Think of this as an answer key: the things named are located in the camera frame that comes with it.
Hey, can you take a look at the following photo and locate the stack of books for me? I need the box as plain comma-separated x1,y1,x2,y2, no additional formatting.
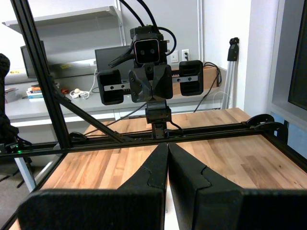
25,86,44,101

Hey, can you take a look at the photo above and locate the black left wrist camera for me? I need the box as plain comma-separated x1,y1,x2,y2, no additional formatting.
130,25,167,65

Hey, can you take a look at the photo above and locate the white board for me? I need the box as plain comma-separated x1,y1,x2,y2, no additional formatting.
165,182,180,230

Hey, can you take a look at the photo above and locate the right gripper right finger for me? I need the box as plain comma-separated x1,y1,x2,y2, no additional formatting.
168,143,307,230

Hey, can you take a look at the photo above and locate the white cable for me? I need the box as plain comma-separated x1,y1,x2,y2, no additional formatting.
69,69,97,100

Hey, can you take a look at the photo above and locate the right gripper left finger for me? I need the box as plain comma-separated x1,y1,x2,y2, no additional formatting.
18,142,168,230

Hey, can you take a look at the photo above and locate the black aluminium frame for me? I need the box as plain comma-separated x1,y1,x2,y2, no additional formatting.
0,0,307,230

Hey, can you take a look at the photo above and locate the thin black looped cable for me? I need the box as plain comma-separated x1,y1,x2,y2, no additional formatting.
157,26,177,56

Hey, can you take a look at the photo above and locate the thick black cable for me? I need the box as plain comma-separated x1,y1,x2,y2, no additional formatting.
118,0,146,26
137,0,159,26

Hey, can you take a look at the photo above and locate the black box green light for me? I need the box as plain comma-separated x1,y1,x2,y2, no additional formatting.
0,141,33,155

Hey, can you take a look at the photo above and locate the black desk cable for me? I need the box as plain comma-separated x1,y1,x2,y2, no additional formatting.
193,61,223,113

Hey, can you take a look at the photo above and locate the black silver tripod stand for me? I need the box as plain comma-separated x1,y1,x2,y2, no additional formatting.
222,37,240,111

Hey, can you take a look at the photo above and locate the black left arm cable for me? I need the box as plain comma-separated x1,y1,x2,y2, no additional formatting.
109,46,134,69

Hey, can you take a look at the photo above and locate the grey wall shelf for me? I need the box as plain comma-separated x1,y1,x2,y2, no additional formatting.
1,5,124,28

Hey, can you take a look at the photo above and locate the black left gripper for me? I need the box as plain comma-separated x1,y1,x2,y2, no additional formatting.
97,60,204,105

